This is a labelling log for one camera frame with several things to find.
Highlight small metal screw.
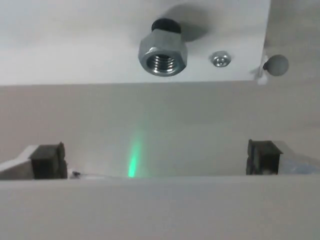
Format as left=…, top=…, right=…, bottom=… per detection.
left=209, top=50, right=232, bottom=68

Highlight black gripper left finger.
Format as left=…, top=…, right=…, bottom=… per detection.
left=0, top=141, right=68, bottom=181

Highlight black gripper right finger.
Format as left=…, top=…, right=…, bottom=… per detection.
left=246, top=138, right=320, bottom=176

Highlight metal hex bolt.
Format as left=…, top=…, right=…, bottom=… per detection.
left=138, top=18, right=189, bottom=77

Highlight white task board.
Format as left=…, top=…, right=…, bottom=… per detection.
left=0, top=0, right=273, bottom=86

